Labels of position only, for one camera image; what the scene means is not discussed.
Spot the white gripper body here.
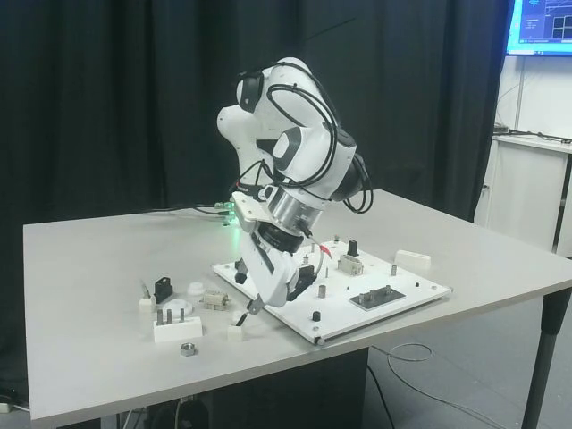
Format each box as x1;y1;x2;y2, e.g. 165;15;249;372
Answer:
240;230;299;310

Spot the beige waterproof plug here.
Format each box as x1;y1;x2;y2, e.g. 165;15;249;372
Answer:
198;290;232;310

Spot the white large gear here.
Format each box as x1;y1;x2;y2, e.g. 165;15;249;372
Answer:
158;298;195;319

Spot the white peg holder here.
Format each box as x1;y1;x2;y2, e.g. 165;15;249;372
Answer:
152;315;203;343

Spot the white task board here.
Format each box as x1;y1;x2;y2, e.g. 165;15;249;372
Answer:
210;238;455;348

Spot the white holder block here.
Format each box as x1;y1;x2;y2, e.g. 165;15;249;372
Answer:
393;248;433;272

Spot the black curtain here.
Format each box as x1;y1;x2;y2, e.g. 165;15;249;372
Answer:
0;0;519;233

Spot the white cabinet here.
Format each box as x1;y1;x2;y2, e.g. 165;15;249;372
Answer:
474;131;572;259

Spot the dark table leg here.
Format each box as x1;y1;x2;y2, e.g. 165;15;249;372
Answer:
522;285;572;429

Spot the blue screen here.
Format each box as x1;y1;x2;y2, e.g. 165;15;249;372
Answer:
506;0;572;58

